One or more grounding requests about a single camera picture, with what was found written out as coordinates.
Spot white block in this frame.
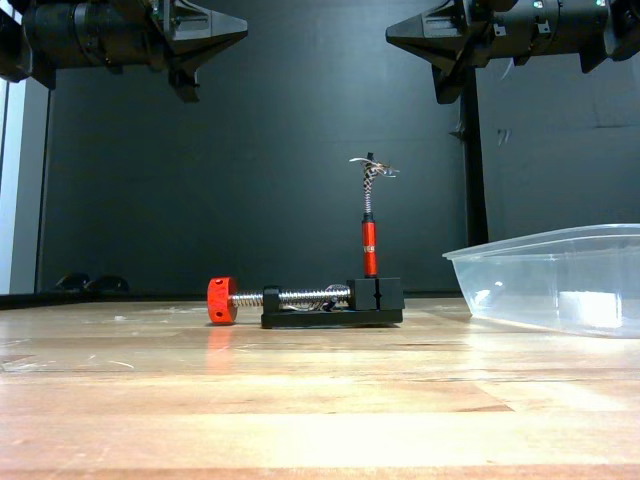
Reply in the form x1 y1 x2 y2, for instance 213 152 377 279
557 290 625 327

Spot black frame corner bracket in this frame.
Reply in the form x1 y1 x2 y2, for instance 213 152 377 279
54 272 92 293
84 274 131 293

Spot red rca plug braided cable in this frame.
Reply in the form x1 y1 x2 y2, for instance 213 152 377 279
348 151 402 251

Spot black aluminium table frame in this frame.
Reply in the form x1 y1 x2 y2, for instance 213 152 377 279
0 291 212 311

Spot clear plastic tub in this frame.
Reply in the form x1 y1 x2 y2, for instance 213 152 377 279
442 223 640 340

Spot black upright post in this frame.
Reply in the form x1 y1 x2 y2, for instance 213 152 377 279
458 67 490 247

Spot black vise with red knob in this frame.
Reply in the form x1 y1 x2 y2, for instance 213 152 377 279
206 275 405 331

